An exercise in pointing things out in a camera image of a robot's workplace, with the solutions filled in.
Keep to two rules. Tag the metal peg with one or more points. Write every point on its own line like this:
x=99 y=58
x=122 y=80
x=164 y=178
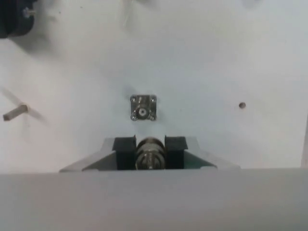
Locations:
x=15 y=112

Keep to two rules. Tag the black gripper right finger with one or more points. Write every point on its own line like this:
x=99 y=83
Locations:
x=175 y=154

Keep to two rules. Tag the white task board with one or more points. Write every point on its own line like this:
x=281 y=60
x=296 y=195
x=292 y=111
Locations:
x=192 y=60

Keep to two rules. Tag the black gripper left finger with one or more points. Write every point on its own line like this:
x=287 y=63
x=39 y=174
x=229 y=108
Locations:
x=124 y=154

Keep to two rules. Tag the metal BNC plug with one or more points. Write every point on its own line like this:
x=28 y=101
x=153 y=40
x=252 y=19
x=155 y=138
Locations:
x=150 y=152

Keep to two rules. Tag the black D-SUB plug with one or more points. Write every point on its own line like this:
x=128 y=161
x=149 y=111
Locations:
x=14 y=21

